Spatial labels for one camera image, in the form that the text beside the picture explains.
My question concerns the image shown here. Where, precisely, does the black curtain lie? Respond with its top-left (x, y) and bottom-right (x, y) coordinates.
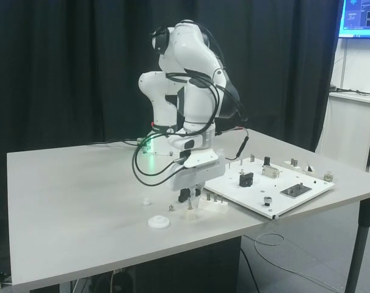
top-left (0, 0), bottom-right (340, 274)

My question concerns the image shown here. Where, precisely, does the black looping cable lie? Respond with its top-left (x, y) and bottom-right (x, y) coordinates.
top-left (132, 131), bottom-right (186, 187)

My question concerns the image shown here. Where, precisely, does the grey floor cable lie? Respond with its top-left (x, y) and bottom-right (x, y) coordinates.
top-left (253, 233), bottom-right (348, 293)

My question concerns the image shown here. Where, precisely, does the white cabinet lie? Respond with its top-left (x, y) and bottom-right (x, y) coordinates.
top-left (320, 90), bottom-right (370, 175)

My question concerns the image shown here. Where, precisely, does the dark grey table leg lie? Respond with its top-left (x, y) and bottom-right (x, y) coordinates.
top-left (344, 195), bottom-right (370, 293)

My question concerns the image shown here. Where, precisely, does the white peg holder block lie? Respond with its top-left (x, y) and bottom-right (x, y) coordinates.
top-left (199, 198), bottom-right (229, 214)

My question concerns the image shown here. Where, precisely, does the white holder with metal pegs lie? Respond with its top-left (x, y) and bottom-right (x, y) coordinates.
top-left (283, 157), bottom-right (302, 170)

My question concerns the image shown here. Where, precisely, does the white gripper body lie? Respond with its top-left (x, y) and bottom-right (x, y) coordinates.
top-left (171, 151), bottom-right (228, 194)

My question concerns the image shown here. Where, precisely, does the blue screen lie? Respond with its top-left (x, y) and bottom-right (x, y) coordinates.
top-left (338, 0), bottom-right (370, 39)

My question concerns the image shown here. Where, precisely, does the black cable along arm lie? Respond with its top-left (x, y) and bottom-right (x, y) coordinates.
top-left (165, 68), bottom-right (250, 137)

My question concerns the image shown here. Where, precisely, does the white task board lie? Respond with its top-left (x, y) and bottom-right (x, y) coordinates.
top-left (203, 156), bottom-right (337, 220)

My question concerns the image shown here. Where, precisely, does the white large gear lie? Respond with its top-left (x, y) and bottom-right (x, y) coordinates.
top-left (147, 214), bottom-right (171, 230)

